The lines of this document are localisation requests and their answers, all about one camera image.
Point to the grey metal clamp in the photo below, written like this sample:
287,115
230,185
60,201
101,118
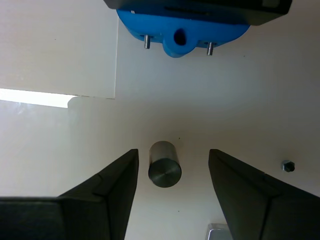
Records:
217,232

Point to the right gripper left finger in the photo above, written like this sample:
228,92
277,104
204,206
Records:
87,215

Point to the large blue mounted connector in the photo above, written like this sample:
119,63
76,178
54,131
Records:
150,22

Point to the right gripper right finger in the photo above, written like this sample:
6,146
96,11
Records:
262,215

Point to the steel cylinder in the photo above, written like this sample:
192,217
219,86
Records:
165,172

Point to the white board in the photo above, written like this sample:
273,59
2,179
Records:
225,100

